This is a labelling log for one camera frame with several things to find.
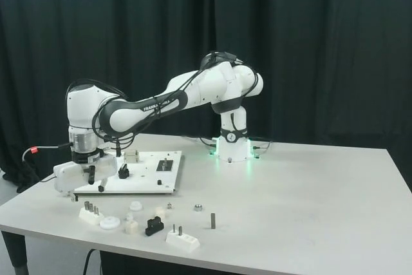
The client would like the black table leg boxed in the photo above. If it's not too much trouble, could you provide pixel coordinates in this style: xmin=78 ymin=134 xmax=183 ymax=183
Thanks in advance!
xmin=1 ymin=229 xmax=25 ymax=275

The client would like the grey wire with red tag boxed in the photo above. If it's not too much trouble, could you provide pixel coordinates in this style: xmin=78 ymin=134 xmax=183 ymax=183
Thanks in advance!
xmin=21 ymin=144 xmax=73 ymax=164

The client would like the white square peg holder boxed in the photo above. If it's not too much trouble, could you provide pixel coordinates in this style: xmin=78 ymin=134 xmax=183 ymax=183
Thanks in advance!
xmin=165 ymin=230 xmax=200 ymax=252

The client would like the black D-SUB plug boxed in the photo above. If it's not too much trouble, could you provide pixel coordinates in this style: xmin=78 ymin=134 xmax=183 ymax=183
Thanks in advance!
xmin=145 ymin=216 xmax=165 ymax=236

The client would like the black box under table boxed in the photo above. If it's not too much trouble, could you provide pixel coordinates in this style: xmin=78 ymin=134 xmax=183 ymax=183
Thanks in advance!
xmin=100 ymin=251 xmax=200 ymax=275

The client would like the white large gear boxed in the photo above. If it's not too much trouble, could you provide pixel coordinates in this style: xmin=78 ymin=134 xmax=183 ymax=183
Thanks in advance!
xmin=98 ymin=216 xmax=121 ymax=231

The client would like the white task board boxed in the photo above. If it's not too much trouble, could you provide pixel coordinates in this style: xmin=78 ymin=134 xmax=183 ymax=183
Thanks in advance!
xmin=73 ymin=150 xmax=187 ymax=195

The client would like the black base cable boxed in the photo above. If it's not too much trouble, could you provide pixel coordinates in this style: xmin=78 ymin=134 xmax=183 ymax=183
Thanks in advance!
xmin=250 ymin=141 xmax=273 ymax=160
xmin=196 ymin=135 xmax=220 ymax=147

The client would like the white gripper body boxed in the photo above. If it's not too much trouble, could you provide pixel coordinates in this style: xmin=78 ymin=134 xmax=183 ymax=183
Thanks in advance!
xmin=53 ymin=154 xmax=117 ymax=194

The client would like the black floor cable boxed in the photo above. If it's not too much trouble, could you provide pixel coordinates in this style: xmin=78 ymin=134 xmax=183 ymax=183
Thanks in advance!
xmin=82 ymin=239 xmax=101 ymax=275

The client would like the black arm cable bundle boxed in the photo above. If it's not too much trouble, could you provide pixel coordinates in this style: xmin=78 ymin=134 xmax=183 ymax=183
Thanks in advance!
xmin=91 ymin=51 xmax=261 ymax=142

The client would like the black curtain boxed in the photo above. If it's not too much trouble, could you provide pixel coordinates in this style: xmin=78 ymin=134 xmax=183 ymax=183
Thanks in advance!
xmin=0 ymin=0 xmax=412 ymax=194

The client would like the white round peg holder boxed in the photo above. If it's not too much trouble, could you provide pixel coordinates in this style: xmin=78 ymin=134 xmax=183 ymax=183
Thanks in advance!
xmin=79 ymin=207 xmax=106 ymax=226

